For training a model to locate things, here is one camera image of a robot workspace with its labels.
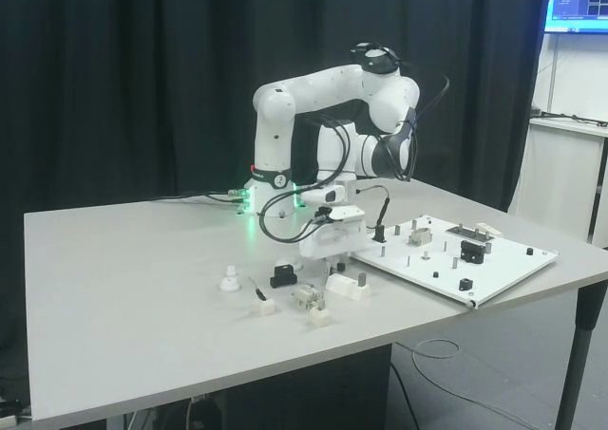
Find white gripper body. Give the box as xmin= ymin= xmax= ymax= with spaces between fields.
xmin=298 ymin=219 xmax=371 ymax=261

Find long white holder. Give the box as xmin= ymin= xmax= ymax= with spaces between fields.
xmin=324 ymin=271 xmax=372 ymax=301

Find black D-SUB plug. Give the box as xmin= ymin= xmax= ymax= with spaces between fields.
xmin=269 ymin=264 xmax=298 ymax=290

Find black box under table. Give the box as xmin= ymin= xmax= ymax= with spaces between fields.
xmin=199 ymin=342 xmax=396 ymax=430

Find white task board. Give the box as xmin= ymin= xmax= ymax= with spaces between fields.
xmin=348 ymin=216 xmax=560 ymax=310

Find white cabinet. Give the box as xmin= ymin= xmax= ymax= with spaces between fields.
xmin=514 ymin=115 xmax=608 ymax=250

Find dark table leg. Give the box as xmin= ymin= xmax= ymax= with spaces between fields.
xmin=554 ymin=285 xmax=600 ymax=430

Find black curtain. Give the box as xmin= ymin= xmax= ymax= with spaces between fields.
xmin=0 ymin=0 xmax=555 ymax=405

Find blue screen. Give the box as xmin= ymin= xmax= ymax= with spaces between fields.
xmin=542 ymin=0 xmax=608 ymax=35

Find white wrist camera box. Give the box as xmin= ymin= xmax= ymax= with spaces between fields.
xmin=300 ymin=186 xmax=348 ymax=206

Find thin black rod on wire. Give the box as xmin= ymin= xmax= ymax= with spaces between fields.
xmin=354 ymin=185 xmax=391 ymax=229

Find black USB plug with cable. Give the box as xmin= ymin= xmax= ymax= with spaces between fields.
xmin=247 ymin=276 xmax=270 ymax=303

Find black base cables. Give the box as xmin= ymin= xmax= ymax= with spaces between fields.
xmin=156 ymin=189 xmax=249 ymax=204

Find grey floor cable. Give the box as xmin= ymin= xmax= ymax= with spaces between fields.
xmin=409 ymin=338 xmax=562 ymax=422

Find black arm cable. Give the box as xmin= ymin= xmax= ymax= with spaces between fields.
xmin=257 ymin=45 xmax=451 ymax=244

